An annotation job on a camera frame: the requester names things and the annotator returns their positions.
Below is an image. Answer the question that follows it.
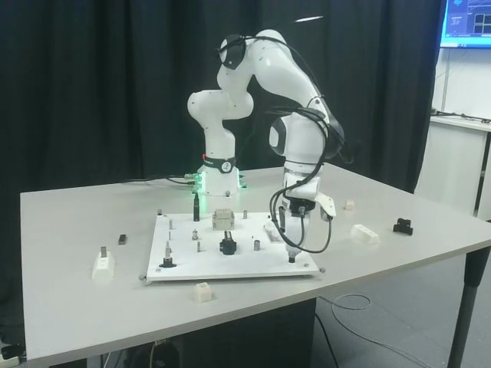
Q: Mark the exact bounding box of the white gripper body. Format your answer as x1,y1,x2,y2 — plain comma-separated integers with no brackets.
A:
282,214,311,255

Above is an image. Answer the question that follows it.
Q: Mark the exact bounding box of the white wedge holder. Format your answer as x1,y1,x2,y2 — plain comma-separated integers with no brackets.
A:
350,223,381,245

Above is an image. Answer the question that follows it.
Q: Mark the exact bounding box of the white task board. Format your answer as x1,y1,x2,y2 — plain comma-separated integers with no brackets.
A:
143,209,326,285

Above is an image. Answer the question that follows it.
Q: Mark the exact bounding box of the metal round peg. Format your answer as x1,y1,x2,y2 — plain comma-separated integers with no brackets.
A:
162,241,177,268

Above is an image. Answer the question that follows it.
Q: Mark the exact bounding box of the white cabinet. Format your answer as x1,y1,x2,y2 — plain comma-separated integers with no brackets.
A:
416,113,491,224

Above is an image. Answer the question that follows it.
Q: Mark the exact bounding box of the black table leg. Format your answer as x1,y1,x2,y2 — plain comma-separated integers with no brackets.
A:
461,245,486,368

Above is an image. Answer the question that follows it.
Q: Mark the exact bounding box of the white peg holder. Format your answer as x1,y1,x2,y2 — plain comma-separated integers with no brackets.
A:
91,251,117,288

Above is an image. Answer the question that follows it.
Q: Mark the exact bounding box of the black curtain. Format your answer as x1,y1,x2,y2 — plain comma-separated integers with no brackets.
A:
0,0,448,197

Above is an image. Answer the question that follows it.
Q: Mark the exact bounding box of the blue screen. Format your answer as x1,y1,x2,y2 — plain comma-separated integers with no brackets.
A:
439,0,491,49

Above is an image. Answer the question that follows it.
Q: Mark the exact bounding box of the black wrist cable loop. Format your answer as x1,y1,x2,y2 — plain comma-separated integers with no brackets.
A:
269,164,333,255

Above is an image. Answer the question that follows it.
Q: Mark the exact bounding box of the grey floor cable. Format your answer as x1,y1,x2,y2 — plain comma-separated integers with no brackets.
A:
331,293,491,354

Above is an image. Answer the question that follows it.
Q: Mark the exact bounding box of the black base cable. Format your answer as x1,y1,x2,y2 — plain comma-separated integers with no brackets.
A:
121,174,208,186

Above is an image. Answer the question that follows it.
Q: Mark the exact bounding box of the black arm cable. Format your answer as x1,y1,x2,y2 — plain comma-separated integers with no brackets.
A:
214,32,364,164

